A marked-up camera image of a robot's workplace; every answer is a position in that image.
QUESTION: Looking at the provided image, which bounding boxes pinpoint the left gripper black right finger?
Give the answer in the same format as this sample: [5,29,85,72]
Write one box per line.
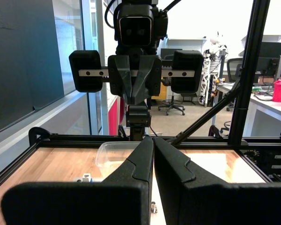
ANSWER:
[154,137,281,225]

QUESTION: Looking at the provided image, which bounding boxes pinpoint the black mesh office chair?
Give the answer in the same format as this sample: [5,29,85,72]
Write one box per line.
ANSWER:
[158,54,186,117]

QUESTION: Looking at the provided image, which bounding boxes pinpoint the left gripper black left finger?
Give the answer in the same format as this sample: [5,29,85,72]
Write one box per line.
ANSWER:
[1,136,154,225]

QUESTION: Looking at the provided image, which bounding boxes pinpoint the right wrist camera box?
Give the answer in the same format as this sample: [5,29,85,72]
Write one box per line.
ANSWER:
[117,4,156,47]

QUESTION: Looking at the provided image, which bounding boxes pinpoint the black aluminium frame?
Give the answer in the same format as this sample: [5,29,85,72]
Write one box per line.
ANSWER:
[0,0,281,195]

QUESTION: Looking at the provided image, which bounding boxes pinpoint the yellow drawer cabinet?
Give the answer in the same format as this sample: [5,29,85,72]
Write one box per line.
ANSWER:
[157,83,167,100]

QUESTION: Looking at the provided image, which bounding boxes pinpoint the white task board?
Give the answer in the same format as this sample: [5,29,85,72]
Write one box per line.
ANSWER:
[74,150,228,225]

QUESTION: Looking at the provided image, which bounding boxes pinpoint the small dark monitor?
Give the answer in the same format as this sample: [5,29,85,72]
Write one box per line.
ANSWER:
[161,48,174,60]

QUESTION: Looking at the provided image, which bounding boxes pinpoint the white lattice structure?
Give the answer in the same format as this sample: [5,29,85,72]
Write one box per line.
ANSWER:
[198,31,228,106]

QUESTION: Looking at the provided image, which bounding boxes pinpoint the white wall cabinet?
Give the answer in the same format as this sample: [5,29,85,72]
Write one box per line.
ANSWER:
[166,37,207,56]

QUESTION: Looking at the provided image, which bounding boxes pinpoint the dark office chair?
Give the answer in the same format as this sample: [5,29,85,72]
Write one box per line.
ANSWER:
[220,58,244,134]

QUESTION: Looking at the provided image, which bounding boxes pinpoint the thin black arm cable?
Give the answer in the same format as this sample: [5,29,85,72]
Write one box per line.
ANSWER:
[104,0,122,30]

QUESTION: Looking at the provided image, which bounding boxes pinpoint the white work table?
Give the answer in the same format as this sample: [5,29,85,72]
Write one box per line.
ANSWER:
[216,83,281,138]

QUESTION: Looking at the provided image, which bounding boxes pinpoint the clear plastic tub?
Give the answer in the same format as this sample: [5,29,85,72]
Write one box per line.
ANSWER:
[95,141,141,170]

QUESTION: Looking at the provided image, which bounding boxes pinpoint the dark desk monitor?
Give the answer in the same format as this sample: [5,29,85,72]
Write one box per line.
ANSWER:
[242,42,281,79]

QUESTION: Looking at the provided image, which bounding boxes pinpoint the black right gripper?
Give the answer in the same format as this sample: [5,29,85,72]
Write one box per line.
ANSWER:
[69,46,204,105]

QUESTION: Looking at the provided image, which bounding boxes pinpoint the small blue white clamp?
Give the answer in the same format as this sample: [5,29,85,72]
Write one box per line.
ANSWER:
[74,173,94,183]

